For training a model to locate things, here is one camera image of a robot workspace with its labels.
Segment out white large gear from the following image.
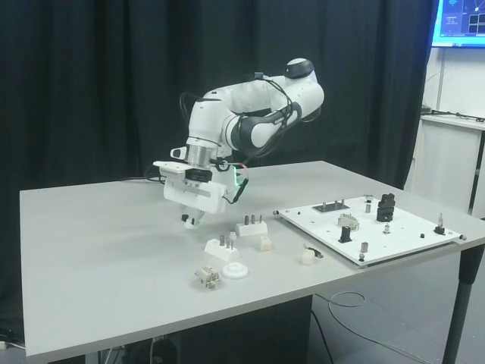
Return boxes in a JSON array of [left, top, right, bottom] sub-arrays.
[[222, 262, 249, 281]]

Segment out white cabinet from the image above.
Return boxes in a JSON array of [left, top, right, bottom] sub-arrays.
[[410, 112, 485, 220]]

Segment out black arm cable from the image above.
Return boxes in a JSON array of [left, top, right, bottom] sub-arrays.
[[180, 71, 304, 127]]

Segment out white task board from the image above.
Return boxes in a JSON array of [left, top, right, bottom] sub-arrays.
[[273, 194, 468, 270]]

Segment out black table leg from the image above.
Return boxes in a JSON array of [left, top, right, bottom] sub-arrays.
[[442, 242, 481, 364]]

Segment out white peg holder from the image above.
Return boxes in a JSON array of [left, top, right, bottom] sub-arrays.
[[235, 214, 271, 238], [204, 235, 241, 263]]

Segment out black D-SUB plug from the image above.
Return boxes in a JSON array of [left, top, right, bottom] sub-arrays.
[[376, 193, 396, 223]]

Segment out grey waterproof plug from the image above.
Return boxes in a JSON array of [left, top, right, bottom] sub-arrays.
[[188, 266, 223, 290]]

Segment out black curtains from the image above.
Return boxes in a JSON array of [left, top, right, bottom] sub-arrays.
[[0, 0, 437, 348]]

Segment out grey floor cable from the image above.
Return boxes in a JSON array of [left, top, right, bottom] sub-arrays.
[[313, 290, 458, 344]]

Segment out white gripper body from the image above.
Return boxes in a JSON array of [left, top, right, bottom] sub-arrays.
[[162, 177, 226, 215]]

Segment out blue screen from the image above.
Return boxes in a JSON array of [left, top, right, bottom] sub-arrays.
[[430, 0, 485, 49]]

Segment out black cables at arm foot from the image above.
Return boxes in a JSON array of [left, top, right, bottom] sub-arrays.
[[127, 173, 168, 184]]

